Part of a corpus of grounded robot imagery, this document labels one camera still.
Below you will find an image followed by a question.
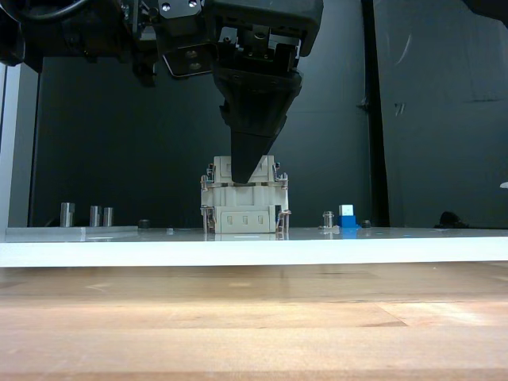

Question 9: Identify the beige HAN10-E connector insert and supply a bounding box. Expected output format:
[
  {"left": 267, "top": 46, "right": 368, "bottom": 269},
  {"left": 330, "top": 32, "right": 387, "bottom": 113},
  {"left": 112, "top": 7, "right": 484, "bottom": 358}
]
[{"left": 201, "top": 155, "right": 290, "bottom": 189}]

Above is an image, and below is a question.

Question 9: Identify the beige connector housing base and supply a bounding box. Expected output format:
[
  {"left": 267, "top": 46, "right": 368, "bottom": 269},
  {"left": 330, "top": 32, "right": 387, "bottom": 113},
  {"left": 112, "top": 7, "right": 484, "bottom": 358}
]
[{"left": 199, "top": 184, "right": 291, "bottom": 242}]

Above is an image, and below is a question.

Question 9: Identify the silver metal standoff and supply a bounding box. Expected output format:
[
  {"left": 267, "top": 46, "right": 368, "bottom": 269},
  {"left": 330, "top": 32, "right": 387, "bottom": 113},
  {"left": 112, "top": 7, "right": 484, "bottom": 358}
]
[{"left": 318, "top": 210, "right": 339, "bottom": 233}]

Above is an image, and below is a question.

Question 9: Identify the white plastic board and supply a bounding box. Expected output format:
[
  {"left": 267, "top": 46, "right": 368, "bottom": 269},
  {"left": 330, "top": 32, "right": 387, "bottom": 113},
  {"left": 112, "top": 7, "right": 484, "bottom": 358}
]
[{"left": 0, "top": 226, "right": 508, "bottom": 267}]

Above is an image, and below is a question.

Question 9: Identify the blue plastic holder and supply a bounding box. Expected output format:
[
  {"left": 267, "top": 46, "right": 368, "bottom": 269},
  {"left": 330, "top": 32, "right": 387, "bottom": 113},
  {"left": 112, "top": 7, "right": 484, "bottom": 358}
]
[{"left": 337, "top": 214, "right": 363, "bottom": 238}]

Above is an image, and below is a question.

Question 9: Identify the grey metal plate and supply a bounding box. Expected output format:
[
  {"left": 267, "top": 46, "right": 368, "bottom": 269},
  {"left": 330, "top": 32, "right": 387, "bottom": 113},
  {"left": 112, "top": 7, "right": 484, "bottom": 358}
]
[{"left": 5, "top": 225, "right": 140, "bottom": 243}]

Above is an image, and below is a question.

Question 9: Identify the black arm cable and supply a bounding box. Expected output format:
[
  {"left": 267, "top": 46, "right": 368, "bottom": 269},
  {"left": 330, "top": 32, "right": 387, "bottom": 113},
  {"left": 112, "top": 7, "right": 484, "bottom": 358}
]
[{"left": 11, "top": 0, "right": 87, "bottom": 21}]

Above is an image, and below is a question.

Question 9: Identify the black wall beam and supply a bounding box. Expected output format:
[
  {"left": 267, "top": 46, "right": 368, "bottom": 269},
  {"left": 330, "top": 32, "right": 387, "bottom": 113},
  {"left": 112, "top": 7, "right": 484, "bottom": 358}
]
[{"left": 358, "top": 0, "right": 394, "bottom": 229}]

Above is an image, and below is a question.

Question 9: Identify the grey metal partition frame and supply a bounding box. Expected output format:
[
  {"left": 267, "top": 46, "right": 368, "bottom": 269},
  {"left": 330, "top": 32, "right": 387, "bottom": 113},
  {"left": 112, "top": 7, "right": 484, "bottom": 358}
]
[{"left": 0, "top": 63, "right": 41, "bottom": 233}]

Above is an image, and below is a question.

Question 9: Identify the notched silver metal post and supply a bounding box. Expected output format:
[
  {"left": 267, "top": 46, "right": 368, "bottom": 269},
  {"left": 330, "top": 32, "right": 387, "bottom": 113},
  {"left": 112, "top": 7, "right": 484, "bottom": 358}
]
[{"left": 60, "top": 202, "right": 77, "bottom": 229}]

